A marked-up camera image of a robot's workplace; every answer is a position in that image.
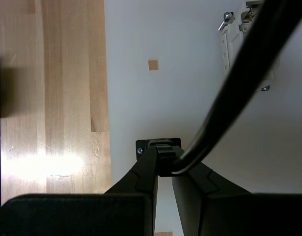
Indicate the white board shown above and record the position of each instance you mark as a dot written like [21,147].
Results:
[177,98]

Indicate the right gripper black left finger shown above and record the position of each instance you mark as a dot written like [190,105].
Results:
[79,214]

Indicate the black USB connector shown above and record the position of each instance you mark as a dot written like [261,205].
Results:
[165,164]

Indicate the beige multi-pin connector housing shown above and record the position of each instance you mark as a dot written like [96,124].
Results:
[233,49]

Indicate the silver housing clamp screw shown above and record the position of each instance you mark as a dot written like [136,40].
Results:
[265,88]
[227,17]

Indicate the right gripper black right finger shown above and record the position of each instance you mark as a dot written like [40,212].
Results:
[239,214]

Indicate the silver hub screw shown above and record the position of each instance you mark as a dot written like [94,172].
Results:
[140,150]

